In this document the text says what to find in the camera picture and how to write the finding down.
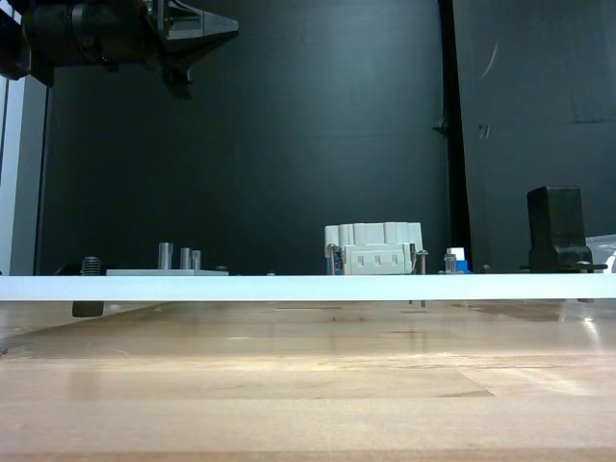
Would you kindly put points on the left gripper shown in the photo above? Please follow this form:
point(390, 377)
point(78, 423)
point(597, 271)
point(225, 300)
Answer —
point(175, 58)

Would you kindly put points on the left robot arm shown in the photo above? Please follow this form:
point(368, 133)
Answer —
point(72, 33)

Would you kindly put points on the beige many-pin connector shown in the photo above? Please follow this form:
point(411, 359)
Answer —
point(375, 250)

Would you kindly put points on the clear plastic container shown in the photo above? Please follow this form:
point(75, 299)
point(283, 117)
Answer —
point(604, 252)

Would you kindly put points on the short steel peg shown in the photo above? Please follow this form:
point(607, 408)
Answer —
point(196, 261)
point(186, 260)

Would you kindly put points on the tall steel peg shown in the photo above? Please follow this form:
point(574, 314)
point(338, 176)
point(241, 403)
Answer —
point(165, 257)

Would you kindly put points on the threaded stud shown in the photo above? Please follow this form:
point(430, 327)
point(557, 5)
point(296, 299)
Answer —
point(91, 266)

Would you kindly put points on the white task board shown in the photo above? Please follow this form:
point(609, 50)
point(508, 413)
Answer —
point(289, 289)

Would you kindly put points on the blue socket block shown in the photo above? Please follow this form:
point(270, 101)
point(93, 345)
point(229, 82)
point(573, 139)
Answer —
point(459, 264)

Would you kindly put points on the black block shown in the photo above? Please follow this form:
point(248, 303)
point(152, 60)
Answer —
point(556, 226)

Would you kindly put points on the black frame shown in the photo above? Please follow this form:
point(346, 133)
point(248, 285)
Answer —
point(454, 144)

